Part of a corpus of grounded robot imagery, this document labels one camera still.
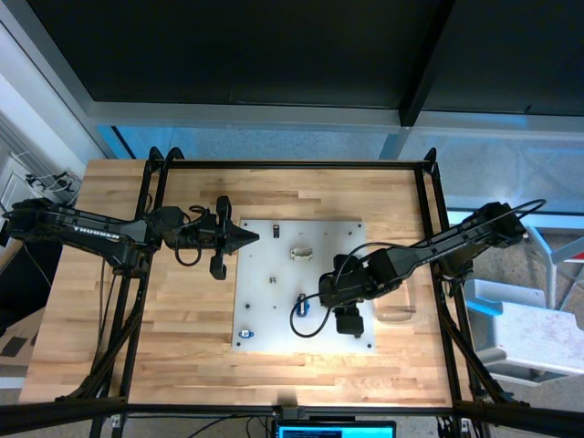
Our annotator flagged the black low camera mount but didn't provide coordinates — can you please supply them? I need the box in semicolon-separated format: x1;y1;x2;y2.
276;395;301;419

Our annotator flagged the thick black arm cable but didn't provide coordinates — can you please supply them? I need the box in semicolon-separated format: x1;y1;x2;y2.
174;236;205;267

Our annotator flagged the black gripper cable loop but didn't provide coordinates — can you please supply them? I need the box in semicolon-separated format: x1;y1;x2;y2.
290;291;330;339

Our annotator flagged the clear plastic tub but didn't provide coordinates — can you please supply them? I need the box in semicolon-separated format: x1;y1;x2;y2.
370;248;429;328

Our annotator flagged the white metal chair frame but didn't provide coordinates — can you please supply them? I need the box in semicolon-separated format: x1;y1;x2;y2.
515;224;584;316

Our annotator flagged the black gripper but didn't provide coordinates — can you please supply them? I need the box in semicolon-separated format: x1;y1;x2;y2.
318;254;369;337
196;195;261;281

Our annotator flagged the beige multi-pin connector housing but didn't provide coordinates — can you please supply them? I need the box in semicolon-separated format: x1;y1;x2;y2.
288;245;317;264

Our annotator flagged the black right elbow cable loop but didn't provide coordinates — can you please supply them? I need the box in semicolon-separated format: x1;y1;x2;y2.
510;198;548;218

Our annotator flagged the laptop screen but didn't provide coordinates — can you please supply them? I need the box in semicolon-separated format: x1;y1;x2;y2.
271;419;398;438

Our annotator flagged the white task board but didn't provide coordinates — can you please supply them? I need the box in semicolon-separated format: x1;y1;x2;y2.
232;219;378;355

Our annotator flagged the white step stool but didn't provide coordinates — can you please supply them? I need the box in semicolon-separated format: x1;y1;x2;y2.
464;276;584;388

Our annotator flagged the white power strip with plugs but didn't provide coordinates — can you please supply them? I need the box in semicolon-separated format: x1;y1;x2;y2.
23;169;79;196

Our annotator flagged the black aluminium frame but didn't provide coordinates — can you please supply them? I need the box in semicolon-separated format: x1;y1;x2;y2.
0;145;533;438

